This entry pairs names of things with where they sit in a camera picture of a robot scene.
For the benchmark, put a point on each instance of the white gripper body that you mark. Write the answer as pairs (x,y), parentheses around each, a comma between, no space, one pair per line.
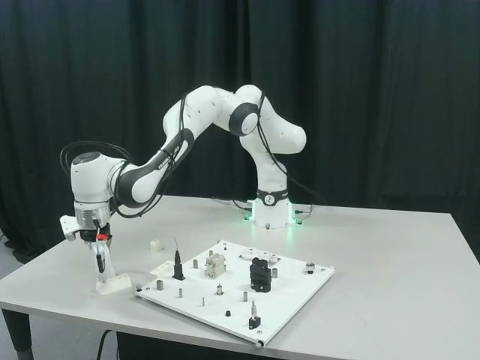
(105,258)

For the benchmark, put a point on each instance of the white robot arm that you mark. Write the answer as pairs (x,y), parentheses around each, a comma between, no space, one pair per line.
(210,112)

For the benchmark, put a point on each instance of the white peg holder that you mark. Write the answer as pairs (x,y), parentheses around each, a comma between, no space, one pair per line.
(116,284)

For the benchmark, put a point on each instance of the large metal square peg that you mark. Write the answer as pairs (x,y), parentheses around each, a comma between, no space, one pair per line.
(160,285)

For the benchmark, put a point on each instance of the dark metal round peg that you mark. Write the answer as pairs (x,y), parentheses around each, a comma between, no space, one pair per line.
(275,273)

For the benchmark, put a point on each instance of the black rod with red tag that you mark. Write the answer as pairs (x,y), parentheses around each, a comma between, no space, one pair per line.
(100,262)

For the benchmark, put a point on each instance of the small white cube holder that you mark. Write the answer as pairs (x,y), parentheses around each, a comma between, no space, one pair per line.
(157,245)

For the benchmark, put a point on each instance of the flat white holder with holes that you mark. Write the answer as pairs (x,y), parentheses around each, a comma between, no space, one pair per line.
(163,270)

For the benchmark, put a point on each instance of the black Ethernet plug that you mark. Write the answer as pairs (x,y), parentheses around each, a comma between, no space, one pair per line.
(179,268)

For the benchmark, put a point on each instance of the black table leg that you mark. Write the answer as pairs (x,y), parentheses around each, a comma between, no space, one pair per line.
(17,333)

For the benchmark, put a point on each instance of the white task board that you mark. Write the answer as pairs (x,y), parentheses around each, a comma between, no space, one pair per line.
(225,273)

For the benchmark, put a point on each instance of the white large gear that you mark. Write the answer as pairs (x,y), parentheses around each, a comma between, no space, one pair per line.
(247,255)

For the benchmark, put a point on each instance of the black D-SUB plug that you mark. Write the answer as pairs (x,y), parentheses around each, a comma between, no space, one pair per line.
(259,275)

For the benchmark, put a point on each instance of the white small gear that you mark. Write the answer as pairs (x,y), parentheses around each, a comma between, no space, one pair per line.
(273,259)

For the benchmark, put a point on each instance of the black curtain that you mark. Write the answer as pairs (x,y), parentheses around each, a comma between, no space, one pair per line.
(112,56)

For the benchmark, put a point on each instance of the metal waterproof plug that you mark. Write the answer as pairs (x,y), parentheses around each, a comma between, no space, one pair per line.
(309,268)

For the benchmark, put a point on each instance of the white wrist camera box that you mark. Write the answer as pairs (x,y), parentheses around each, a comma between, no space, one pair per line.
(69,227)

